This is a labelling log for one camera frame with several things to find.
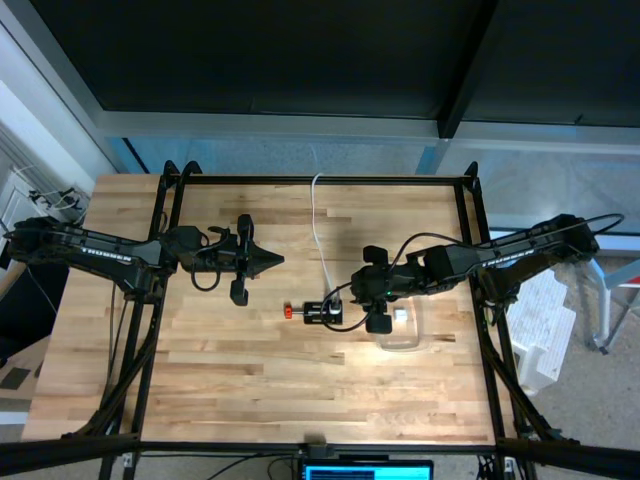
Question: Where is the black flat pad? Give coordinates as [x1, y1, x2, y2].
[0, 366, 31, 392]

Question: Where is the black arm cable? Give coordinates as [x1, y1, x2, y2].
[188, 267, 222, 293]
[321, 231, 454, 333]

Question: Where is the clear plastic tub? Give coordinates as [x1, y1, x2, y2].
[369, 279, 433, 354]

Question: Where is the white power strip with plugs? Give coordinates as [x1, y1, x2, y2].
[27, 185, 89, 221]

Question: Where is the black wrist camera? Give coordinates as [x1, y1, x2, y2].
[349, 267, 376, 306]

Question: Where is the black equipment case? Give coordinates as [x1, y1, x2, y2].
[0, 259, 69, 361]

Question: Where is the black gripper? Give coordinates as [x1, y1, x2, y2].
[219, 212, 285, 306]
[361, 244, 417, 336]

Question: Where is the laptop screen with blue edge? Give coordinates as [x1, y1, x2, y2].
[298, 459, 435, 480]

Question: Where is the black metal frame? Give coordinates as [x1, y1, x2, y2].
[0, 159, 640, 480]

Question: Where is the grey metal chair frame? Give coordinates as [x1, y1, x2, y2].
[579, 249, 640, 355]

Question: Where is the black clamp with red knob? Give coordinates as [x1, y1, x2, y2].
[283, 298, 346, 327]

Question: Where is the white foam block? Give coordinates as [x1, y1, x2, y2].
[507, 272, 577, 397]

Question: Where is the small black camera box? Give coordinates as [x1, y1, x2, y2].
[302, 434, 329, 457]

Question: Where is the white power cable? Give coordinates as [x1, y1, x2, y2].
[310, 172, 337, 300]

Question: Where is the cardboard box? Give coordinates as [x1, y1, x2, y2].
[0, 335, 51, 401]

